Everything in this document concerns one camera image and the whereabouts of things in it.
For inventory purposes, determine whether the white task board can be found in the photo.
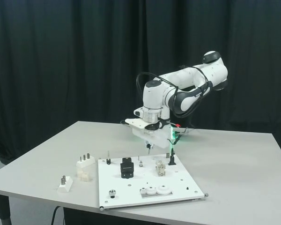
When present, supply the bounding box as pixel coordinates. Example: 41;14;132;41
97;154;209;210

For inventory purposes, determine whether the white square peg holder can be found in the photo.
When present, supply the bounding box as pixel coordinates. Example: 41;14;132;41
76;157;96;168

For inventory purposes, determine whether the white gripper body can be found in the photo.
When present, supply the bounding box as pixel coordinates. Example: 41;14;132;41
132;127;169;149

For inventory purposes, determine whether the black USB plug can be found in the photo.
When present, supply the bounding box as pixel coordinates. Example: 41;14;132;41
168;148;177;166

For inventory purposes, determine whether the black D-SUB plug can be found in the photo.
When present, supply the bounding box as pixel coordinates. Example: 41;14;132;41
120;157;134;180

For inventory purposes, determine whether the white round peg holder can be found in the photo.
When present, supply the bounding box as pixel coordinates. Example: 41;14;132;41
57;177;73;194

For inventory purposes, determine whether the black curtain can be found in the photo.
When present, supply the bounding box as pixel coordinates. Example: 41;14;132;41
0;0;281;165

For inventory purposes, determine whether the black base cable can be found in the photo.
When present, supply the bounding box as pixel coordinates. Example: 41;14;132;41
179;126;197;137

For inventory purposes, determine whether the black floor cable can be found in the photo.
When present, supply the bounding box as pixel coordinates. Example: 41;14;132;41
52;205;62;225

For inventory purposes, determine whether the dark grey table leg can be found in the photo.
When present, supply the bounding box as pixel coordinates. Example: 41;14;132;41
0;192;12;225

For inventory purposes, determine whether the black box under table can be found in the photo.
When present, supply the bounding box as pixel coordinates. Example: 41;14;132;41
63;206;136;225

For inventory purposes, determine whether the beige waterproof plug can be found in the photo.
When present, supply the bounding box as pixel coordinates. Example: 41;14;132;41
154;159;167;176

